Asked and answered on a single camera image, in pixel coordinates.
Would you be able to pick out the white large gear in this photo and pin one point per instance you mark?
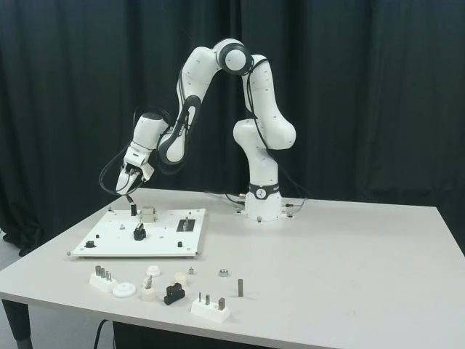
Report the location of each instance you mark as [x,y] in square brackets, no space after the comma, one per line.
[124,291]

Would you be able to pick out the black D-SUB plug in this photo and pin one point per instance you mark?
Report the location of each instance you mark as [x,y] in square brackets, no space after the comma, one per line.
[173,294]

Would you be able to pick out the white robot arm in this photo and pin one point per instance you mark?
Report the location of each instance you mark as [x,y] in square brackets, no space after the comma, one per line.
[261,91]

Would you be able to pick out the white medium gear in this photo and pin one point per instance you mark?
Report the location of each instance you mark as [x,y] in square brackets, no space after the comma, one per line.
[153,271]

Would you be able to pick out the white task board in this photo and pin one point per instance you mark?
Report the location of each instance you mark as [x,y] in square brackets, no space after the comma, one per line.
[109,236]

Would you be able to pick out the black table leg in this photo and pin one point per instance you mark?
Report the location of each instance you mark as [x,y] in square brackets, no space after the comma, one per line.
[16,323]

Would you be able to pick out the white square peg holder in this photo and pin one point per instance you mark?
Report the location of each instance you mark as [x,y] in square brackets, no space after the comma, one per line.
[210,312]

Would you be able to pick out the black USB plug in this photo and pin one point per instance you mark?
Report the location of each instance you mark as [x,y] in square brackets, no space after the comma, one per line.
[129,200]

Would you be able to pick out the large metal round peg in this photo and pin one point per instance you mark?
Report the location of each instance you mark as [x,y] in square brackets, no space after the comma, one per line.
[98,272]

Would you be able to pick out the small white camera box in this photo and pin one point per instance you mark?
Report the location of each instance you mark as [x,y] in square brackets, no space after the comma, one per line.
[136,156]

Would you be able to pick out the white block plug holder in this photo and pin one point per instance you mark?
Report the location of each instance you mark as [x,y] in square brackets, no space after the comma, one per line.
[147,295]

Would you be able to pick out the metal bolt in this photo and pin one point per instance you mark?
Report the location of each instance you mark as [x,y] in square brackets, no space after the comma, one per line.
[222,272]

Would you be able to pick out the white round peg holder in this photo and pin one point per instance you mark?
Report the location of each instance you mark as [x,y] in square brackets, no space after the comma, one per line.
[102,285]

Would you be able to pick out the black curtain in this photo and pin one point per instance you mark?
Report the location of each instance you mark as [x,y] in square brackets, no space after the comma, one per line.
[363,91]

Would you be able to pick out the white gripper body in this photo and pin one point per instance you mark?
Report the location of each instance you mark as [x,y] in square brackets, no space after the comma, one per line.
[123,183]

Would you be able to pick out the grey Ethernet plug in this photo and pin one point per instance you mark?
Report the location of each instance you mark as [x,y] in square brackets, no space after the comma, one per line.
[148,282]

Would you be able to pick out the tall metal square peg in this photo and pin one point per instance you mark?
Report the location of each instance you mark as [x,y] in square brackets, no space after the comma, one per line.
[240,288]

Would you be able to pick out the large metal square peg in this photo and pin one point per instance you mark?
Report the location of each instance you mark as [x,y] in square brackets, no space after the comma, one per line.
[222,304]

